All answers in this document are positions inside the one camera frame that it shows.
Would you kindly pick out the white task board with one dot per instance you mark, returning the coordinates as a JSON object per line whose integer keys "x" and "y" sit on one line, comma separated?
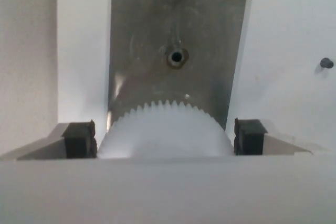
{"x": 288, "y": 24}

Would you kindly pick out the white large gear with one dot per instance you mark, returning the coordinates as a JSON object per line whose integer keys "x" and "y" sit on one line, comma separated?
{"x": 168, "y": 134}

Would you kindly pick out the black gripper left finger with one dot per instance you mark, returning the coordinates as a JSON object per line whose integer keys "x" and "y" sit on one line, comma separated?
{"x": 78, "y": 140}

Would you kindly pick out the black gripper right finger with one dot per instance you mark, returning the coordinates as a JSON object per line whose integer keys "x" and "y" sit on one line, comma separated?
{"x": 249, "y": 137}

